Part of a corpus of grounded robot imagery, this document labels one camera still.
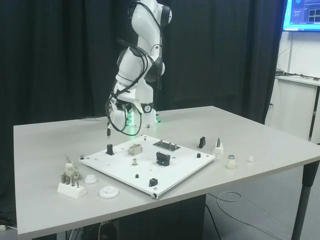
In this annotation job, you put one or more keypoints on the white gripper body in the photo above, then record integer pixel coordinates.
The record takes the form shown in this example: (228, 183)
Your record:
(118, 117)

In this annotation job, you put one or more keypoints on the black USB plug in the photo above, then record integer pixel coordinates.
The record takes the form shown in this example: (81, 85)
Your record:
(108, 132)

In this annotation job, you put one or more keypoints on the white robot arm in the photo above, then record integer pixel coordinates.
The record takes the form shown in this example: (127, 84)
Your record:
(140, 30)

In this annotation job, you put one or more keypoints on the white task board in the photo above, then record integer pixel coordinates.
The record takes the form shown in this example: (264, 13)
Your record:
(150, 170)

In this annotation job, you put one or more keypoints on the grey metal plug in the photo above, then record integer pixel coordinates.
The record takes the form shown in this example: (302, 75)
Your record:
(67, 159)

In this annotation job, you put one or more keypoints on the white medium gear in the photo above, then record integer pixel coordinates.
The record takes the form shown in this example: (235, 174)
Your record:
(90, 179)

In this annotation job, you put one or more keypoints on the white plug holder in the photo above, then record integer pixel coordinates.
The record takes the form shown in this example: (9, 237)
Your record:
(69, 167)

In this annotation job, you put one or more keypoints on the beige Ethernet plug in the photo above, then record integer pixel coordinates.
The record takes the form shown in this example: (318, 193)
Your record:
(73, 174)

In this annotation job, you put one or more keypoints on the white large gear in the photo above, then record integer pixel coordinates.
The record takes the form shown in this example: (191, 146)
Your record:
(108, 193)

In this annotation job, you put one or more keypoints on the black curtain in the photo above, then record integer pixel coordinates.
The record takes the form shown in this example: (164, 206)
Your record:
(62, 62)

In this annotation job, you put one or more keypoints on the medium metal square peg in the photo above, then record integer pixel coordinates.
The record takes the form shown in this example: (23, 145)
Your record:
(72, 182)

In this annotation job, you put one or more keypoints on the large metal square peg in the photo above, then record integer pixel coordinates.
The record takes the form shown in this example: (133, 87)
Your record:
(63, 179)

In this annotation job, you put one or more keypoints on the black D-SUB plug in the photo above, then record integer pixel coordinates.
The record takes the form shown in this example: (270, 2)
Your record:
(202, 142)

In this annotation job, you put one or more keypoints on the white square peg holder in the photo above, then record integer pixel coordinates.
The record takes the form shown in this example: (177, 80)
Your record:
(71, 192)

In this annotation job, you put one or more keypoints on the large metal round peg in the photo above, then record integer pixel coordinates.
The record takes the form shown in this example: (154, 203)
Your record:
(218, 142)

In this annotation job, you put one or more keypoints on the white round peg holder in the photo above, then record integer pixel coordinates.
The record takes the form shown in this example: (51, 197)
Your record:
(218, 150)

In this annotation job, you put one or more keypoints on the metal nut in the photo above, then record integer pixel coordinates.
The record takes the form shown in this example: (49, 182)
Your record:
(231, 157)

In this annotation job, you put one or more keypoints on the white hexagonal holder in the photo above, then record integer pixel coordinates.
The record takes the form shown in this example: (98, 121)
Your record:
(231, 164)

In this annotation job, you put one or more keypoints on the white small gear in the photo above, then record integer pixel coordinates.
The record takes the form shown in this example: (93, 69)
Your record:
(250, 158)

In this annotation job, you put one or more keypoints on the white power strip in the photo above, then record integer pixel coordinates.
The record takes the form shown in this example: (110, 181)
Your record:
(2, 228)

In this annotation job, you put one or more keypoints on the black table leg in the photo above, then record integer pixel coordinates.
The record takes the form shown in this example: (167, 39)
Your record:
(303, 200)

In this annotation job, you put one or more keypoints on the blue screen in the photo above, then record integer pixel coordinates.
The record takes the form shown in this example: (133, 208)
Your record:
(302, 15)

